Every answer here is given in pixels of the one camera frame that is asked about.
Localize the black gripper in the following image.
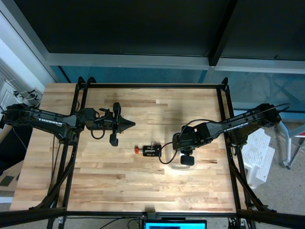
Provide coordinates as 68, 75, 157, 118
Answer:
180, 148, 196, 166
99, 102, 136, 147

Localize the clear plastic tub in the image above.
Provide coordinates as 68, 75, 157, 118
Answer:
166, 135, 198, 172

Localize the black clamp with red knob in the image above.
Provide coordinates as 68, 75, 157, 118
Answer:
134, 142, 163, 157

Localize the laptop with blue screen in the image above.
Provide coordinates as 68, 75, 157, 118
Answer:
142, 219, 207, 229

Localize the grey metal chair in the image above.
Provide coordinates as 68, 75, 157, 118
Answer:
275, 116, 305, 170

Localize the white power strip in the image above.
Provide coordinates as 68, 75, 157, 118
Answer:
11, 89, 41, 104

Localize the flat tan cardboard box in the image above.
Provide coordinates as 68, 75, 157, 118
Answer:
0, 159, 25, 192

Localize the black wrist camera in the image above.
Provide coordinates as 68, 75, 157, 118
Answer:
172, 133, 189, 151

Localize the small black camera mount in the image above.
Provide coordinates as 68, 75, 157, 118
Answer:
142, 207, 163, 219

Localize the black aluminium frame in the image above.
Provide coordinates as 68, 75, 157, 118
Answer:
0, 76, 305, 229

